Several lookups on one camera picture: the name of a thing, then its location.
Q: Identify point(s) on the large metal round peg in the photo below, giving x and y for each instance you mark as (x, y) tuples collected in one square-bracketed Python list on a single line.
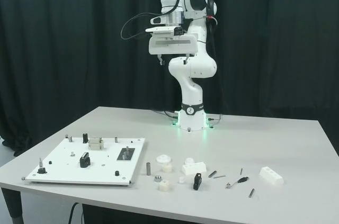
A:
[(148, 169)]

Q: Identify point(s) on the white small gear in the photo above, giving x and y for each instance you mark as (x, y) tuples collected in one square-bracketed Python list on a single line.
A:
[(181, 180)]

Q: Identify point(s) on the white medium gear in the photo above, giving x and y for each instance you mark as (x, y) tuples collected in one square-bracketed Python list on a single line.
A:
[(189, 161)]

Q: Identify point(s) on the thin black rod red tag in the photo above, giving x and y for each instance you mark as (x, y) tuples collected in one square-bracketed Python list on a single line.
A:
[(198, 17)]

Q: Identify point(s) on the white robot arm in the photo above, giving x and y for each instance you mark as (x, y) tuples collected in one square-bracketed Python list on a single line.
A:
[(190, 75)]

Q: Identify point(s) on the metal plug with black base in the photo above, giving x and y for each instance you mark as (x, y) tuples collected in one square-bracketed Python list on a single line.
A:
[(41, 165)]

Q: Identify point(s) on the short metal peg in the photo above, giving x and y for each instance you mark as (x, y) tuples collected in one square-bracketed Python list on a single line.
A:
[(212, 174)]

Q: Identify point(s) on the white long peg holder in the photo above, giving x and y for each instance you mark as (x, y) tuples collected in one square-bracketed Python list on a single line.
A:
[(194, 168)]

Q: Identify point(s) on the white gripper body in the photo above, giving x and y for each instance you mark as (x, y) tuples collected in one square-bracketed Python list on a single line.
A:
[(172, 45)]

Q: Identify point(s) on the white three-hole peg holder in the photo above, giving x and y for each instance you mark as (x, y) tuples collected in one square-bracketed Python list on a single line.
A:
[(271, 175)]

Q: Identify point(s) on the metal nut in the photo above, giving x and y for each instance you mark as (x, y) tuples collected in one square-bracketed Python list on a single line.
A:
[(158, 179)]

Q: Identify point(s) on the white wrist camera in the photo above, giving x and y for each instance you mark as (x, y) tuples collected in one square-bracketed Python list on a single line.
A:
[(159, 20)]

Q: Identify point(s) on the white task board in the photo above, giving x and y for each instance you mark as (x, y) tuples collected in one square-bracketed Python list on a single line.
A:
[(100, 165)]

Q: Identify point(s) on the black curtains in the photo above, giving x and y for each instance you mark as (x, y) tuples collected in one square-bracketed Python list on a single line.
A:
[(265, 49)]

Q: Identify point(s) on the white large gear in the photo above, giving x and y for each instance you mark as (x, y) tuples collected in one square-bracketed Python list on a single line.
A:
[(163, 159)]

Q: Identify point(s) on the small black plug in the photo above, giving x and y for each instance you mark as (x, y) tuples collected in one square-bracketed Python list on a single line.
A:
[(85, 138)]

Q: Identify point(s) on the large black plug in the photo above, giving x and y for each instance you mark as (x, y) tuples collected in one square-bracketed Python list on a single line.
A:
[(84, 161)]

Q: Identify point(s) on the flat white mounting plate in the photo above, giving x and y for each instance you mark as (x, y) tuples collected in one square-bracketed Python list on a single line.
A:
[(159, 30)]

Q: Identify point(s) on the cream cube holder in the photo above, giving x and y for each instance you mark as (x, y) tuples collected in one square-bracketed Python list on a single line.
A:
[(164, 185), (167, 168)]

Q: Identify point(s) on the black table leg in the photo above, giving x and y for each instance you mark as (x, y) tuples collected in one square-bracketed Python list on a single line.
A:
[(12, 205)]

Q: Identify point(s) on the black D-SUB plug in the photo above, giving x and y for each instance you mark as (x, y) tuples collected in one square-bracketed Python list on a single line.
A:
[(197, 181)]

